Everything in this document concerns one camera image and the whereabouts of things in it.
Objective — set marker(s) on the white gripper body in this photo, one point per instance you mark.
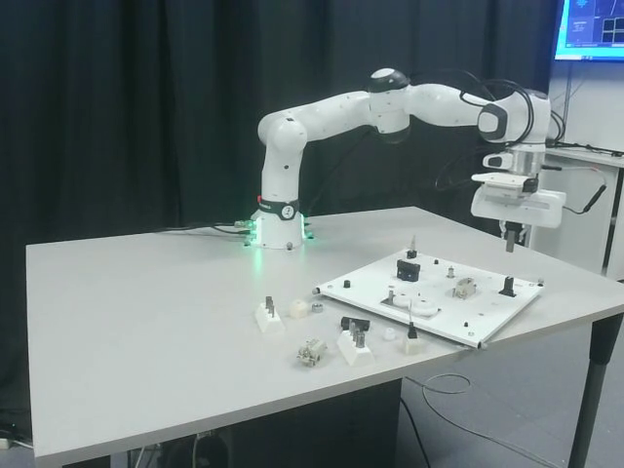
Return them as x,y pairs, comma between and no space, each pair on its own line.
541,207

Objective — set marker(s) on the thick metal square peg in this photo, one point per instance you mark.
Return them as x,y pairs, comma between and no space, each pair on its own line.
509,244

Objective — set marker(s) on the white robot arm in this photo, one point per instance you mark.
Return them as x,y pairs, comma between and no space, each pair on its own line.
336,109

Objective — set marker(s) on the large metal round peg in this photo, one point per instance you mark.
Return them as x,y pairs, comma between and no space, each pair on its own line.
361,340

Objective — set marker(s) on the white round peg holder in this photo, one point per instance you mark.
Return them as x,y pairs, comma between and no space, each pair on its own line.
356,356

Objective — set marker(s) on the medium metal square peg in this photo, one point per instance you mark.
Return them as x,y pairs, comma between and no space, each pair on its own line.
267,303

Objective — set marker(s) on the white square peg holder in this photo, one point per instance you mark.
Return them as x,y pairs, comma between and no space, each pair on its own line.
270,324

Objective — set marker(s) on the flat white mounting plate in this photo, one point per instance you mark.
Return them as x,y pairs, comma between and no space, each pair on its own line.
502,180

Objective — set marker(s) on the metal BNC plug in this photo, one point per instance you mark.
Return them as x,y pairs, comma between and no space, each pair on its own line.
451,272

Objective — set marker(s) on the black waterproof plug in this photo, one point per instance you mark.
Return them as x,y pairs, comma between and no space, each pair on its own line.
412,252

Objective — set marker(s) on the white large gear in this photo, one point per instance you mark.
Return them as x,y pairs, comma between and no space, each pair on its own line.
425,309

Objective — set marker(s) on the white medium gear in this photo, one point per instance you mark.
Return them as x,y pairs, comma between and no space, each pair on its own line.
402,302

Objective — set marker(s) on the small white plug holder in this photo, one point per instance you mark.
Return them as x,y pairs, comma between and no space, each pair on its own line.
411,346

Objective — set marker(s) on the white task board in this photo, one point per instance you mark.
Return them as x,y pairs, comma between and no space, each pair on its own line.
361,290

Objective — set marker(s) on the white small gear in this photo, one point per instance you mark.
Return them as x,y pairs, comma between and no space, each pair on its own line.
388,334

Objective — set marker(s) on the dark grey table leg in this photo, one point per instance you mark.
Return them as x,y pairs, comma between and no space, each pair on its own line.
597,390

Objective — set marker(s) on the black blocky plug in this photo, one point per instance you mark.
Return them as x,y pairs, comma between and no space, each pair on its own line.
353,324

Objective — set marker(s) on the blue monitor screen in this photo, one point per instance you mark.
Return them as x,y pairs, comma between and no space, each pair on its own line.
592,29

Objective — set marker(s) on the metal bolt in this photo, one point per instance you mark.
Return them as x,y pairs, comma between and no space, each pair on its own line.
318,307

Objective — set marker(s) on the small white cube holder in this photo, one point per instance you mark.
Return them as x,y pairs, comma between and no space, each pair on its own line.
298,310

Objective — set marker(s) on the grey D-SUB plug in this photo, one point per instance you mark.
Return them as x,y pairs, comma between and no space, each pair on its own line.
312,355

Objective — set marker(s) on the black cabinet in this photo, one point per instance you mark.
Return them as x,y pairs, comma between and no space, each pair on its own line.
292,429

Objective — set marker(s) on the black curtain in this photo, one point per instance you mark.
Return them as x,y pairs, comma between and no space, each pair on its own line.
146,97

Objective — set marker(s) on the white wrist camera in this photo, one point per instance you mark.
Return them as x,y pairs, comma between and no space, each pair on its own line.
496,162

